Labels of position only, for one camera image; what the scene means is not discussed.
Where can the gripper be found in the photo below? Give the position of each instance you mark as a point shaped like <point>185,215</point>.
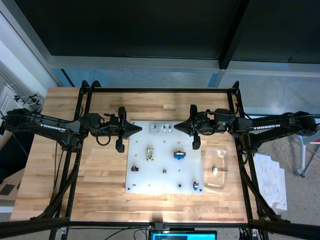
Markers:
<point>121,127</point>
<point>203,125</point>

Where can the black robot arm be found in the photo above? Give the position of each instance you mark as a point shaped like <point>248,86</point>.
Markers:
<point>265,126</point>
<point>50,126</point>

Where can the grey multi-pin connector housing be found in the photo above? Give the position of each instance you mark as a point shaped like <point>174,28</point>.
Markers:
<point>149,153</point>

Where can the aluminium block fixture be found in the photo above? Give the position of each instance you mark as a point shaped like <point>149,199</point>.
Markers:
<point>160,128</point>

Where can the black clamp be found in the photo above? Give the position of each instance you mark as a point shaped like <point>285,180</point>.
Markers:
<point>135,168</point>

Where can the clear plastic tub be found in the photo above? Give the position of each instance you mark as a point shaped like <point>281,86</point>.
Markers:
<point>217,155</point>

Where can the white task board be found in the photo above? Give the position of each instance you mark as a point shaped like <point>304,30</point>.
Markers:
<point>150,175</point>

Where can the white foam block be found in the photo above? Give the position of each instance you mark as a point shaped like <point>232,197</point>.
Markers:
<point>271,182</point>

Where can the screen with blue edge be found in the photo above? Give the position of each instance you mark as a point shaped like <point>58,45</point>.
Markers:
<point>182,236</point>

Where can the grey metal stand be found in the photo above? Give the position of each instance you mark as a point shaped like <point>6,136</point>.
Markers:
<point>302,160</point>

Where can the black box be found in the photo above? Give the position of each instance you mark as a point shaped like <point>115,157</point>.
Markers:
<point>12,155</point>

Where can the brown cardboard box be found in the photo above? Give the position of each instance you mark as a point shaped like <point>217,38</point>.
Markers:
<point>10,200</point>

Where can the blue and black socket mount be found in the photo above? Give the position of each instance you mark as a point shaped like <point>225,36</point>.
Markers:
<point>179,155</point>

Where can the black aluminium frame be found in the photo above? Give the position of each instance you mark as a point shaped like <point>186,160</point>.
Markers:
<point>160,90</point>

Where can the small blue socket mount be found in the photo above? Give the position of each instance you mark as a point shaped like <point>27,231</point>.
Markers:
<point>195,188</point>

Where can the grey metal window frame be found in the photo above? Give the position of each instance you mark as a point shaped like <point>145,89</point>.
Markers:
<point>125,62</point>

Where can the black table-level camera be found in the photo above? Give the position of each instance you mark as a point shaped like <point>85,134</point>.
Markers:
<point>160,226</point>

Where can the black backdrop post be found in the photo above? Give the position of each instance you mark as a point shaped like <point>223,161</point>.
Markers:
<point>232,32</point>

